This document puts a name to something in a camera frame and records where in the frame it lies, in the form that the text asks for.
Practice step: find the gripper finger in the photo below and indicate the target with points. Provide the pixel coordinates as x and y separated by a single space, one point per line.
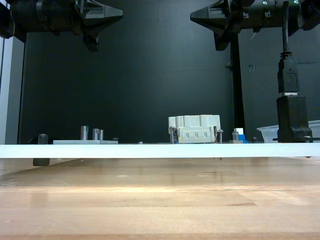
100 11
213 27
212 15
100 22

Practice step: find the beige multi-pin connector housing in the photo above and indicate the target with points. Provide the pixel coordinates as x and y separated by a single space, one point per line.
195 125

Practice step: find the blue connector holder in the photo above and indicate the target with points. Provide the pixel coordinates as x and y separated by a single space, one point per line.
176 140

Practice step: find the black room pillar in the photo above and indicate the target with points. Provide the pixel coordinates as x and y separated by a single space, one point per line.
237 100

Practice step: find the small metal clamp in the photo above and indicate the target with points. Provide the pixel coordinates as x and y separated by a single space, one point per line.
235 136

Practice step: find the small blue white socket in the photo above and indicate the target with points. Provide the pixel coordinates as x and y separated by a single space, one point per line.
242 138

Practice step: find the clear plastic tub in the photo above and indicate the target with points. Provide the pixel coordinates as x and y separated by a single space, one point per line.
267 133

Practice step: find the grey metal peg plate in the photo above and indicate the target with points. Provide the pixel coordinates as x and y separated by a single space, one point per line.
75 142

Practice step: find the black socket head bolt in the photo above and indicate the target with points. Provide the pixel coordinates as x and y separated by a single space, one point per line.
43 138

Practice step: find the white task board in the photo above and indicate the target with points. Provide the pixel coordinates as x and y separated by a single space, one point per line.
160 151

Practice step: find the black board foot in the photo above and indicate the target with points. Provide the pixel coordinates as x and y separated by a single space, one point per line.
41 162

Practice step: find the black USB socket mount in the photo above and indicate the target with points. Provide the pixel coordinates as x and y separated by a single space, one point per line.
291 117

